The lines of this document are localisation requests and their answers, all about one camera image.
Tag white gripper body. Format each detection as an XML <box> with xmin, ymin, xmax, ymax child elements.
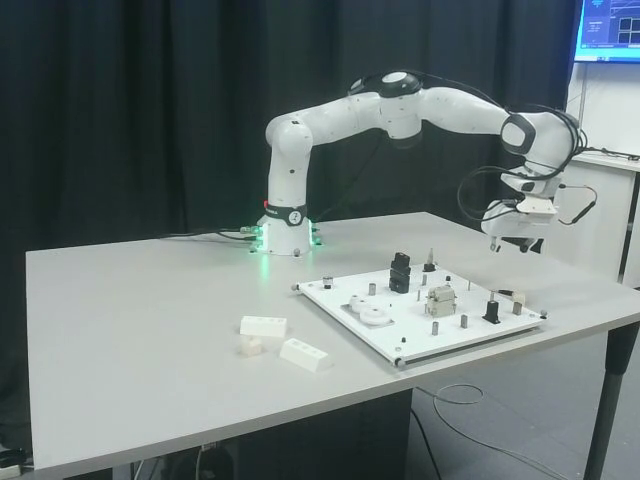
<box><xmin>480</xmin><ymin>199</ymin><xmax>549</xmax><ymax>242</ymax></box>

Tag white peg holder block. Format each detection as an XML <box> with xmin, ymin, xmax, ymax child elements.
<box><xmin>278</xmin><ymin>338</ymin><xmax>333</xmax><ymax>374</ymax></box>
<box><xmin>239</xmin><ymin>315</ymin><xmax>291</xmax><ymax>341</ymax></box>

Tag flat white mounting plate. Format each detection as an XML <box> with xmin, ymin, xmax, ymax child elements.
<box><xmin>517</xmin><ymin>196</ymin><xmax>558</xmax><ymax>219</ymax></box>

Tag black D-SUB plug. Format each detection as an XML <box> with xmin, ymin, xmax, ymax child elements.
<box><xmin>388</xmin><ymin>252</ymin><xmax>413</xmax><ymax>293</ymax></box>

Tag white task board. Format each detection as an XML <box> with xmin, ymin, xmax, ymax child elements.
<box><xmin>291</xmin><ymin>262</ymin><xmax>550</xmax><ymax>369</ymax></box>

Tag white large gear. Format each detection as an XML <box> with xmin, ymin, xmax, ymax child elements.
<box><xmin>359</xmin><ymin>308</ymin><xmax>397</xmax><ymax>330</ymax></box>

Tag black table leg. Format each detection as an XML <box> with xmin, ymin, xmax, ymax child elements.
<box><xmin>583</xmin><ymin>327</ymin><xmax>629</xmax><ymax>480</ymax></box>

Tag blue computer screen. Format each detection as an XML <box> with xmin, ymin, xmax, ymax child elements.
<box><xmin>573</xmin><ymin>0</ymin><xmax>640</xmax><ymax>65</ymax></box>

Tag small white block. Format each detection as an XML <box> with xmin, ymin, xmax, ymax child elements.
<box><xmin>237</xmin><ymin>336</ymin><xmax>265</xmax><ymax>358</ymax></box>

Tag black curtain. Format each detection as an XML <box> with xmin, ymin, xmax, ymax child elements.
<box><xmin>0</xmin><ymin>0</ymin><xmax>576</xmax><ymax>454</ymax></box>

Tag black looping gripper cable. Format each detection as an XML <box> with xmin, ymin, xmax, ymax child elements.
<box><xmin>457</xmin><ymin>166</ymin><xmax>516</xmax><ymax>222</ymax></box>

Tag black rod on wire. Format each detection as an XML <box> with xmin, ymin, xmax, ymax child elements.
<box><xmin>556</xmin><ymin>183</ymin><xmax>600</xmax><ymax>225</ymax></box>

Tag grey floor cable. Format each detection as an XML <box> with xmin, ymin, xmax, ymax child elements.
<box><xmin>432</xmin><ymin>382</ymin><xmax>640</xmax><ymax>480</ymax></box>

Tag black base cables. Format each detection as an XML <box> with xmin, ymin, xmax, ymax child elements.
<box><xmin>167</xmin><ymin>226</ymin><xmax>262</xmax><ymax>247</ymax></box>

